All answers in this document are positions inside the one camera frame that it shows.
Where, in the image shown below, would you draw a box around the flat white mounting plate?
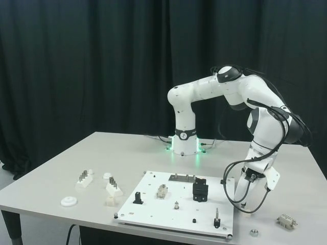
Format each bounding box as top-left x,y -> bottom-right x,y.
264,167 -> 281,192

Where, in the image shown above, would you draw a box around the white task board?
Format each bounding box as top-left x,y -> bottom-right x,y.
113,171 -> 236,241

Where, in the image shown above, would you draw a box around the dark table leg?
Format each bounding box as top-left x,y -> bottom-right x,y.
1,210 -> 22,245

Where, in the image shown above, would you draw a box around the black curtains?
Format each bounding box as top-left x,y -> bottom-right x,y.
0,0 -> 327,177

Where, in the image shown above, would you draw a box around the black base cable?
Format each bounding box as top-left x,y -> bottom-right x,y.
145,134 -> 173,144
200,139 -> 230,149

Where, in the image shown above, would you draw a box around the white round peg holder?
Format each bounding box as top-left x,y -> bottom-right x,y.
75,175 -> 94,189

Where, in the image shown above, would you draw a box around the beige D-SUB plug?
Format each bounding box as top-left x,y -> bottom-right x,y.
277,214 -> 298,227

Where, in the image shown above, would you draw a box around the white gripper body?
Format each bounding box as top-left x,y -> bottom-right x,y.
234,171 -> 253,205

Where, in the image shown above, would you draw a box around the black cable under table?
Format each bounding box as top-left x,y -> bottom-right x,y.
67,224 -> 80,245

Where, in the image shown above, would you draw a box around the white square peg holder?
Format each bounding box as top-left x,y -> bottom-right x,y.
105,183 -> 124,198

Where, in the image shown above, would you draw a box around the white large gear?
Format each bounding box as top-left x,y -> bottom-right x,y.
60,196 -> 78,207

